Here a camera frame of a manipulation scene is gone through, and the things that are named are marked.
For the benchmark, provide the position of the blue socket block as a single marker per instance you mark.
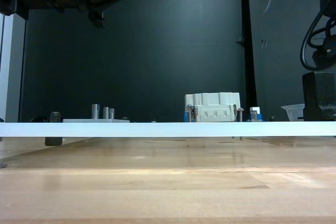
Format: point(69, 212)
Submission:
point(255, 115)
point(185, 117)

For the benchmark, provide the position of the threaded stud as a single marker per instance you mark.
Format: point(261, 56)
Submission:
point(55, 117)

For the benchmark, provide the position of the beige connector top half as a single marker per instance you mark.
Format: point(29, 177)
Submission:
point(210, 99)

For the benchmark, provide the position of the beige many-pin connector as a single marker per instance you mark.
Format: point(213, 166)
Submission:
point(215, 113)

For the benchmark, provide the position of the short steel peg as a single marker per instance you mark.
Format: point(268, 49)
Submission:
point(95, 111)
point(106, 113)
point(112, 113)

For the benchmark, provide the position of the white task board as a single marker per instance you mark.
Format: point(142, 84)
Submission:
point(168, 129)

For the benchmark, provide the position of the black frame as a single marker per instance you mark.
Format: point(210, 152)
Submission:
point(248, 37)

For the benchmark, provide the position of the clear plastic container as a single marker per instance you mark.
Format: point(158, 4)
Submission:
point(294, 111)

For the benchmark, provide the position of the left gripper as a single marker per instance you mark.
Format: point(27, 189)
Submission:
point(85, 1)

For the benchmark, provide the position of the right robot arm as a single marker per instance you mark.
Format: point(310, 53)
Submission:
point(319, 95)

